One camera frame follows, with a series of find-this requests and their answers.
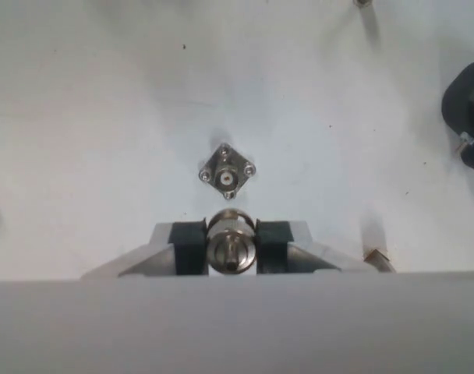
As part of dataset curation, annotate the metal ribbed BNC plug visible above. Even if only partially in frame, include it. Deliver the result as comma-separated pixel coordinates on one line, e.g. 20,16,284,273
205,208,260,277

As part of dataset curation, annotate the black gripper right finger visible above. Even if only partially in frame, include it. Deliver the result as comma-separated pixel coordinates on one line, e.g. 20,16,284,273
254,220,378,276

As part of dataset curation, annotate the black D-SUB plug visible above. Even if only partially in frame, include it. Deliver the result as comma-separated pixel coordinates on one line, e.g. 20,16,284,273
440,58,474,175

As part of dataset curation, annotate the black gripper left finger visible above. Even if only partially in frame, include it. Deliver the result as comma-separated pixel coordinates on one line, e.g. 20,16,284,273
80,221,210,279

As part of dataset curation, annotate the white task board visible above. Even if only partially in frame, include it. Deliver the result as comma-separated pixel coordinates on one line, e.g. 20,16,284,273
0,0,474,281

